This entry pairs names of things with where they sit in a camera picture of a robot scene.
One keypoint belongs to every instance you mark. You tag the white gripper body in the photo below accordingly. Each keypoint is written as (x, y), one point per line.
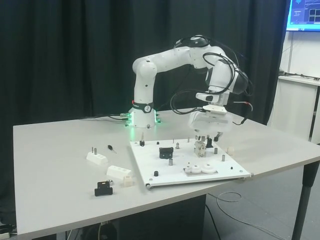
(210, 123)

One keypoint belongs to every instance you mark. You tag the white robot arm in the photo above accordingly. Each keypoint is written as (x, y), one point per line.
(175, 57)

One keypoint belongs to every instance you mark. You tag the metal round peg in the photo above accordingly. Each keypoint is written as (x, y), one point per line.
(223, 158)
(170, 162)
(215, 151)

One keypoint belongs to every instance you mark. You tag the white peg holder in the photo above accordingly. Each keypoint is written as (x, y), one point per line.
(98, 158)
(118, 172)

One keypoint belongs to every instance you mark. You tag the black USB plug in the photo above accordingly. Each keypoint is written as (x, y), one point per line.
(209, 142)

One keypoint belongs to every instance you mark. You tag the flat white mounting plate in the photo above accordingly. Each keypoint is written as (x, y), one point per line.
(215, 108)

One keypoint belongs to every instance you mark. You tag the small white plug holder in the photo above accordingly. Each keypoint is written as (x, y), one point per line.
(230, 150)
(128, 182)

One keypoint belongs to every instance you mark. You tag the metal BNC plug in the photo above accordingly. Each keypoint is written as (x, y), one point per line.
(178, 145)

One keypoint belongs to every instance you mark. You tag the white small gear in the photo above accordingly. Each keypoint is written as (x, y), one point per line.
(188, 168)

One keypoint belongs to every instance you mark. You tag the white large gear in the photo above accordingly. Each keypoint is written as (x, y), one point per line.
(207, 168)

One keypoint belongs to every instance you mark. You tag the white medium gear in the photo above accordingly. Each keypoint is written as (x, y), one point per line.
(194, 170)

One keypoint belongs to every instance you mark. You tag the black plug with metal pin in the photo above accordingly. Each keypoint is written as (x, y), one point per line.
(142, 142)

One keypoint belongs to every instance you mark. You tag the white task board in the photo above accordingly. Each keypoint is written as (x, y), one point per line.
(150, 170)

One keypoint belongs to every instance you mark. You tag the white cabinet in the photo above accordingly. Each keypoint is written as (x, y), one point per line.
(295, 107)

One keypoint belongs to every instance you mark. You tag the silver metal nut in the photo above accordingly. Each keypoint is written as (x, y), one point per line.
(111, 182)

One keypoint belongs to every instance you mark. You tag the grey table leg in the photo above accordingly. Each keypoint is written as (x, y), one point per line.
(303, 200)

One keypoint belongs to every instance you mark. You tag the black D-SUB plug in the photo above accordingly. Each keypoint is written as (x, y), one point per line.
(103, 190)

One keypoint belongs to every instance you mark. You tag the blue screen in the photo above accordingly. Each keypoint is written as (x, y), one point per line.
(303, 15)

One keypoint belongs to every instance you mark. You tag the black curtain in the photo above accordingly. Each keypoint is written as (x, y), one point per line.
(75, 50)

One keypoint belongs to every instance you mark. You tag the white power strip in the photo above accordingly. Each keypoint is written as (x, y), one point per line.
(6, 234)

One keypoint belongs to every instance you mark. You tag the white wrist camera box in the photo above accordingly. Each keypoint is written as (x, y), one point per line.
(206, 96)

